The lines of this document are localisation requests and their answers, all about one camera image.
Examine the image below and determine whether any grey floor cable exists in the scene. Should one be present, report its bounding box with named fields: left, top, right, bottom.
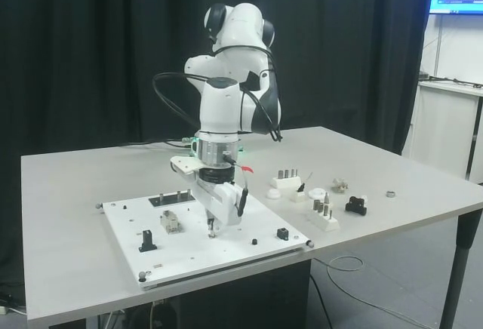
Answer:
left=325, top=255, right=483, bottom=329

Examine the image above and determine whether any dark grey table leg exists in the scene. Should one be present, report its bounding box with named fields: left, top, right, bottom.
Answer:
left=440, top=208, right=473, bottom=329

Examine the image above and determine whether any white task board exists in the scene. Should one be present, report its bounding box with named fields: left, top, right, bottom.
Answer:
left=96, top=187, right=315, bottom=291

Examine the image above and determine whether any silver wrist ring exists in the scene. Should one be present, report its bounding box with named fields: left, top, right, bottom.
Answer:
left=195, top=138, right=239, bottom=167

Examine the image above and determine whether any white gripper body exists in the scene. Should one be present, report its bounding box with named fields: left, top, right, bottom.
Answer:
left=191, top=181, right=248, bottom=229

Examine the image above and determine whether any white flat camera plate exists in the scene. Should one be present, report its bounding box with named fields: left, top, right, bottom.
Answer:
left=168, top=156, right=207, bottom=176

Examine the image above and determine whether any black curtain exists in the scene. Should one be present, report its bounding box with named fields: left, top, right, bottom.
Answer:
left=0, top=0, right=441, bottom=303

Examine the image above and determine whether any black plug with thin cable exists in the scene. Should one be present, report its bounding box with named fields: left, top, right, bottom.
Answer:
left=297, top=172, right=313, bottom=194

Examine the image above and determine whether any black base cable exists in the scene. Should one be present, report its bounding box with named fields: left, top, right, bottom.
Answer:
left=124, top=137, right=193, bottom=149

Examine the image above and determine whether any white round peg holder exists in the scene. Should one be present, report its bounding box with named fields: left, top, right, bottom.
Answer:
left=270, top=175, right=300, bottom=189

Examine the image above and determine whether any white square peg holder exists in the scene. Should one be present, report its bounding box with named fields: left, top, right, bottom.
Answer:
left=306, top=211, right=340, bottom=233

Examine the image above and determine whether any thin black cable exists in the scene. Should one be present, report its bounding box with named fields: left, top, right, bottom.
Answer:
left=417, top=73, right=483, bottom=89

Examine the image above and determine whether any black D-SUB plug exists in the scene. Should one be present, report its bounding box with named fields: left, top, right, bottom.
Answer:
left=345, top=195, right=369, bottom=216

